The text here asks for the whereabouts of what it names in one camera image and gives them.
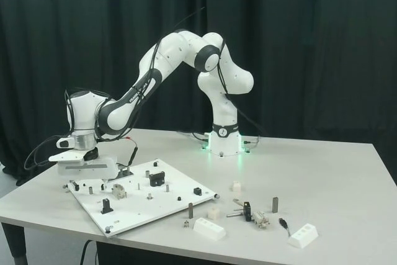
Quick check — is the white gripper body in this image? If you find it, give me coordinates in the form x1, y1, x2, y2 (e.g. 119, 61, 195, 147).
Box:
57, 155, 119, 181

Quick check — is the long white peg holder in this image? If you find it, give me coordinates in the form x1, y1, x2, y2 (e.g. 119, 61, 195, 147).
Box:
286, 223, 320, 250
192, 217, 227, 242

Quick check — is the flat white mounting plate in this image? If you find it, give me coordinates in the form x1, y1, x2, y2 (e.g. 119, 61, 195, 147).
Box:
48, 150, 86, 163

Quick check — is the thin black rod red tag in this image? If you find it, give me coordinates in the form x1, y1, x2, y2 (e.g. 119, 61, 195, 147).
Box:
119, 136, 140, 167

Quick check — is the white task board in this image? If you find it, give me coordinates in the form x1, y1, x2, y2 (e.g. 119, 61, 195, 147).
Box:
63, 158, 221, 236

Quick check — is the black table leg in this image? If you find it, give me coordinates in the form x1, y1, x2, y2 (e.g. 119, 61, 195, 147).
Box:
1, 223, 26, 265

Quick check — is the black curtain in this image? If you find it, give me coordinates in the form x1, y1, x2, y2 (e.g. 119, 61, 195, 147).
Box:
0, 0, 397, 187

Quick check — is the beige waterproof plug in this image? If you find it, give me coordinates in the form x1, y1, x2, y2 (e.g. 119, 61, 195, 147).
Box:
250, 210, 270, 230

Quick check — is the black USB plug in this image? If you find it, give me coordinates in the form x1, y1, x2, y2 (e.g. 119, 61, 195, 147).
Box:
278, 217, 293, 238

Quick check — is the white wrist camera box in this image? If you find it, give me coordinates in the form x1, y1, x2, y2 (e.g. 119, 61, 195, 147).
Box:
56, 137, 76, 149

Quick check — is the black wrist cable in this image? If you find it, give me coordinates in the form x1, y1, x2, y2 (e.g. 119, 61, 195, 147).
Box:
24, 89, 77, 174

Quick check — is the black hanging cable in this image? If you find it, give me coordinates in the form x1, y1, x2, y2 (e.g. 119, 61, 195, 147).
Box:
81, 240, 99, 265

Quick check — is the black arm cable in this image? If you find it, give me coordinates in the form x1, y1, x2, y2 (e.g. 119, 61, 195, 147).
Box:
215, 40, 264, 142
92, 37, 165, 141

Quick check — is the black base cable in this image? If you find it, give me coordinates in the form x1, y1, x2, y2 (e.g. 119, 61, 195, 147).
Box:
190, 131, 212, 142

